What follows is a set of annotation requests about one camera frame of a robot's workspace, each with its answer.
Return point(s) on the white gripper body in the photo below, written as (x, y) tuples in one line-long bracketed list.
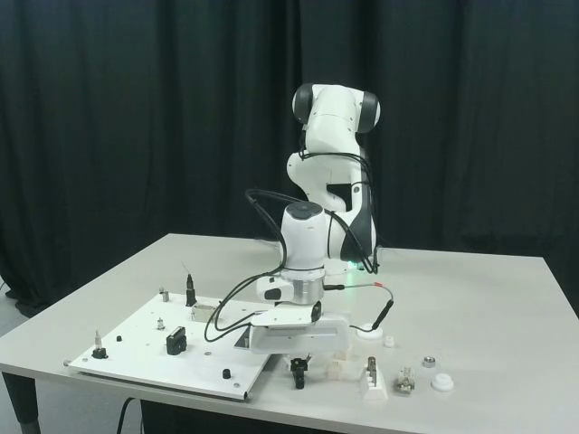
[(300, 341)]

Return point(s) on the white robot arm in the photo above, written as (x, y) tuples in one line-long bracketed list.
[(332, 135)]

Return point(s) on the white square-hole holder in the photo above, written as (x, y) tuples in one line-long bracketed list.
[(340, 367)]

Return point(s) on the white large gear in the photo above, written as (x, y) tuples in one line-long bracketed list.
[(370, 333)]

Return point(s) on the white holder with metal pegs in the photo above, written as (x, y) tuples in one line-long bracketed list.
[(373, 384)]

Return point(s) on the thin black rod red tag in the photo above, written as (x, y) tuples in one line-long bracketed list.
[(382, 314)]

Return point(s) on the white small gear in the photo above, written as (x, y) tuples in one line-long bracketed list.
[(388, 340)]

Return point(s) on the metal USB plug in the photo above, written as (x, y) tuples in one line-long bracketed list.
[(405, 382)]

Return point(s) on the black waterproof plug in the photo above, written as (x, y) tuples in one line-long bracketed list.
[(190, 291)]

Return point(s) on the metal bolt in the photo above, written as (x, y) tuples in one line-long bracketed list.
[(429, 362)]

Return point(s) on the metal round peg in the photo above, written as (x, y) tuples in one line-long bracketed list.
[(165, 296)]

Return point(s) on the white medium gear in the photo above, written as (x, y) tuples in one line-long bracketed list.
[(442, 382)]

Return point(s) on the white task board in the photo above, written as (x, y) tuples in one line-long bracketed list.
[(149, 352)]

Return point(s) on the metal BNC plug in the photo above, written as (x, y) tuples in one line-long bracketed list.
[(97, 343)]

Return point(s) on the black curtain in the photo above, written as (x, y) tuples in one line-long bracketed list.
[(135, 113)]

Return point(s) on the black table leg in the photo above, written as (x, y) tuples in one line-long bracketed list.
[(20, 402)]

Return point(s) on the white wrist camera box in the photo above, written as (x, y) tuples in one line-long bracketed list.
[(273, 290)]

